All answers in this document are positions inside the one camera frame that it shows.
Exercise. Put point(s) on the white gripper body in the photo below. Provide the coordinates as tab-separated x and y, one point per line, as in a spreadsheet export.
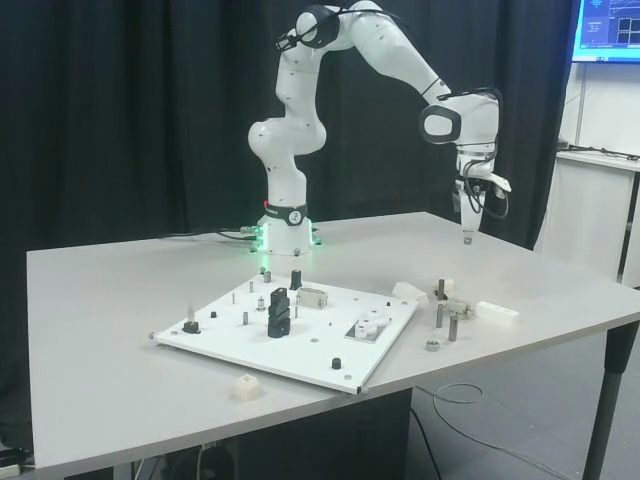
473	204

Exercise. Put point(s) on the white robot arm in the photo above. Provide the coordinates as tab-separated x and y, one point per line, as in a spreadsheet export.
290	140

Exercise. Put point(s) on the black D-SUB plug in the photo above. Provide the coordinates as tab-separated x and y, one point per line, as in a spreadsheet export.
279	312

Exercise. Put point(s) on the white cube holder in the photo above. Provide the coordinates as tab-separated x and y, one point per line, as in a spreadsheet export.
449	286

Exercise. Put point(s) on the metal square peg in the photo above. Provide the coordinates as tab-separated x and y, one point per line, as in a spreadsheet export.
452	331
441	289

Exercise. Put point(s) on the metal plug with holder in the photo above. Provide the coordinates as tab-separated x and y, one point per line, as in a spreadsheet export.
460	309

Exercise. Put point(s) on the white block holder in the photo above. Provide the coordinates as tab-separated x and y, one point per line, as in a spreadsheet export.
411	291

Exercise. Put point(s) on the long white holder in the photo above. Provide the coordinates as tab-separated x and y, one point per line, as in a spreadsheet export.
497	312

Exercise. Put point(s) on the white cabinet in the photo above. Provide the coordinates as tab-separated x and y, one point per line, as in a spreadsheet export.
590	215

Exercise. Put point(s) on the metal nut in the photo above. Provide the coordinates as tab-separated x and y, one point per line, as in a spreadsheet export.
431	345

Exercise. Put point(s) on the white large gear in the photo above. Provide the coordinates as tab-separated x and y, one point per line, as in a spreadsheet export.
378	316

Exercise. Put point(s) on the white medium gear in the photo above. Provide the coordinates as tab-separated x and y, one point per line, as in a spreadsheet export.
367	327

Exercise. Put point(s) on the small black plug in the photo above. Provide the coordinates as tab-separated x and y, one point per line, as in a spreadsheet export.
296	280

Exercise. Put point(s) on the black table leg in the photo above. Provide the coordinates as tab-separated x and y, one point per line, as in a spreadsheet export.
607	380

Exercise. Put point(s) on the white task board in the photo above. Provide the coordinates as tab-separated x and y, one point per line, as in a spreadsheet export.
300	350

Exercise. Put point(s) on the blue screen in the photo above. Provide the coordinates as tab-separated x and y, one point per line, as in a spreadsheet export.
607	30

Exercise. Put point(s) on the metal BNC plug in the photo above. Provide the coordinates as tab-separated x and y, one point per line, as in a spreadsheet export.
260	303

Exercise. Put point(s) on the small white square holder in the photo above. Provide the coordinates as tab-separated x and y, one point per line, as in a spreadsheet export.
245	388

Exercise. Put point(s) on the grey pointed bolt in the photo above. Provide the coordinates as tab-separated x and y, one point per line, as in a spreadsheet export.
190	312

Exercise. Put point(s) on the black round waterproof plug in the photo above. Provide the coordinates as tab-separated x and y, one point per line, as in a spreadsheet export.
191	328

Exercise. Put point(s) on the black curtain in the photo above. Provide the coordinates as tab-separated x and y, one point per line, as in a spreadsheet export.
125	125

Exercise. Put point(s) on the white power strip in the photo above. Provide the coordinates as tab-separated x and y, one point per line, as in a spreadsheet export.
10	462

